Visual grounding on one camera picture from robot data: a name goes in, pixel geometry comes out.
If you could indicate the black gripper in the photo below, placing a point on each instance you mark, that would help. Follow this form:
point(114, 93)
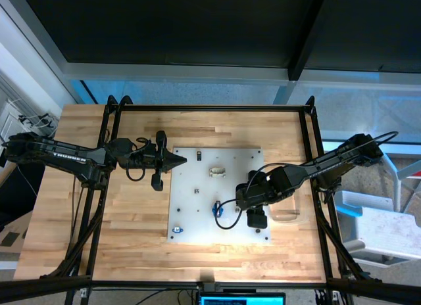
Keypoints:
point(256, 219)
point(160, 139)

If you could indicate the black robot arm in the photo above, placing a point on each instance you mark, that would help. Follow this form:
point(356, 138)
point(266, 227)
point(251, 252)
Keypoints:
point(65, 155)
point(312, 172)

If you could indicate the small black socket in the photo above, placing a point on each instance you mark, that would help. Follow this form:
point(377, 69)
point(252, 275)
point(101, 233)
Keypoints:
point(198, 156)

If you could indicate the white task board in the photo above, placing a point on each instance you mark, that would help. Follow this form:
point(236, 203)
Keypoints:
point(197, 173)

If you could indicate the clear plastic tub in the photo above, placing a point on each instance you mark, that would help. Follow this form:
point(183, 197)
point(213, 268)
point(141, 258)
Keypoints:
point(286, 213)

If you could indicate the beige connector housing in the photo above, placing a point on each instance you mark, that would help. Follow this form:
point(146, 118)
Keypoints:
point(217, 172)

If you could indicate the laptop with blue screen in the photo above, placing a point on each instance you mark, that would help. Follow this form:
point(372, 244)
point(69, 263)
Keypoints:
point(240, 300)

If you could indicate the white step stool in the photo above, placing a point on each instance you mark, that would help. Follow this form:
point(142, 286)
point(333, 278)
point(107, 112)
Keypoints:
point(385, 226)

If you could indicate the black case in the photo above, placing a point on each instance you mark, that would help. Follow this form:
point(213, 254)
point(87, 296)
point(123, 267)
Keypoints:
point(16, 193)

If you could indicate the cardboard box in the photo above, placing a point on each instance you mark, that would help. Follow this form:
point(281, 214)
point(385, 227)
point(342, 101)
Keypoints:
point(23, 226)

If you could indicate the blue round mount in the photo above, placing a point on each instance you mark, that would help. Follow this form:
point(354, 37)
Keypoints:
point(212, 210)

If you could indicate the black metal frame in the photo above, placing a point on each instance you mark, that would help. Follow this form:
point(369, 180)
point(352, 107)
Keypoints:
point(210, 108)

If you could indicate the blue square mount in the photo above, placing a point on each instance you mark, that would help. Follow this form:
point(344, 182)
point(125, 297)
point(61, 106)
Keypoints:
point(172, 230)

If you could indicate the small grey camera bracket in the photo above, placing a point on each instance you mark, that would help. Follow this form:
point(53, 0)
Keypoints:
point(207, 280)

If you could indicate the white tube frame chair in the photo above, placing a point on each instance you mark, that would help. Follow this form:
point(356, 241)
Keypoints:
point(398, 193)

